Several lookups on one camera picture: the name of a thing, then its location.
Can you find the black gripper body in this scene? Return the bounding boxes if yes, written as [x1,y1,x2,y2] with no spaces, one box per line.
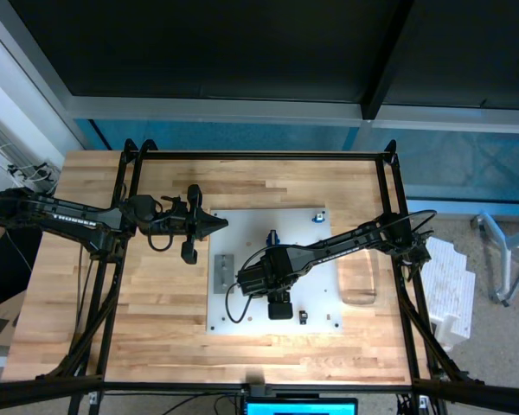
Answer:
[157,184,205,265]
[236,264,296,305]

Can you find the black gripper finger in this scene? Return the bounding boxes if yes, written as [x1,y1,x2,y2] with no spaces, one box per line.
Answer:
[201,208,229,226]
[201,223,229,241]

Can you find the grey metal plate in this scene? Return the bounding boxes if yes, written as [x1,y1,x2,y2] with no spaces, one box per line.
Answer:
[213,253,237,296]

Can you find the white task board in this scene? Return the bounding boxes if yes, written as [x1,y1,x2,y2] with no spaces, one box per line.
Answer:
[204,207,344,335]

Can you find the clear plastic tub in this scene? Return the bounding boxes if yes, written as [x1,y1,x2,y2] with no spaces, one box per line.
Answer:
[336,242,380,309]

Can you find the blue laptop screen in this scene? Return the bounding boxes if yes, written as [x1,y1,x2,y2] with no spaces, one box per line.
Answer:
[240,396,359,415]

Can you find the tan cardboard box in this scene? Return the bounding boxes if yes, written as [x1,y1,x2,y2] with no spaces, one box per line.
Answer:
[0,290,27,368]

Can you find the white foam block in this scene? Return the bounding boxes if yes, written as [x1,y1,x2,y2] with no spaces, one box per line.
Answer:
[419,237,477,354]

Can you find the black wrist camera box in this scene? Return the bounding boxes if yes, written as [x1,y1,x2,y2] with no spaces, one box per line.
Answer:
[266,302,294,322]

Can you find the small black fixed camera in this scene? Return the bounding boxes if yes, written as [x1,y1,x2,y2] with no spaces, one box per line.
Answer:
[246,374,270,397]

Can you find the white plugs and cables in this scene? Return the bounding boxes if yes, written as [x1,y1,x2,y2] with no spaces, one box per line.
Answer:
[3,162,57,187]

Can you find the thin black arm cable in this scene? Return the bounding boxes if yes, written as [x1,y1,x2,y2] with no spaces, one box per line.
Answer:
[378,209,439,244]

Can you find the black partition post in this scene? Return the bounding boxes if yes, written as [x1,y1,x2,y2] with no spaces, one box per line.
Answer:
[361,0,416,121]

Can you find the black table frame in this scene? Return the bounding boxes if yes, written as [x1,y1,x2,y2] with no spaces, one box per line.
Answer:
[0,137,519,415]

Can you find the silver metal chair frame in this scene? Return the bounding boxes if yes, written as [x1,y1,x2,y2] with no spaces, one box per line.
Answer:
[471,211,519,309]

